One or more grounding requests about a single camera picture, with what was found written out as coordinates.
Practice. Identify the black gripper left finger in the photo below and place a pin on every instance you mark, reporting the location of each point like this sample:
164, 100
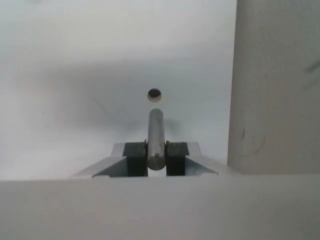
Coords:
135, 155

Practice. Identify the metal round peg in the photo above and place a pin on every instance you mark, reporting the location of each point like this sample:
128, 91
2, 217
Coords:
155, 140

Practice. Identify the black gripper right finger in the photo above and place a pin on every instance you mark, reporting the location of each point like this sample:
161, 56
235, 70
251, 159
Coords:
176, 155

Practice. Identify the white task board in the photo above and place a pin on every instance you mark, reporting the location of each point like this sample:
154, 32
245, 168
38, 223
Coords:
112, 75

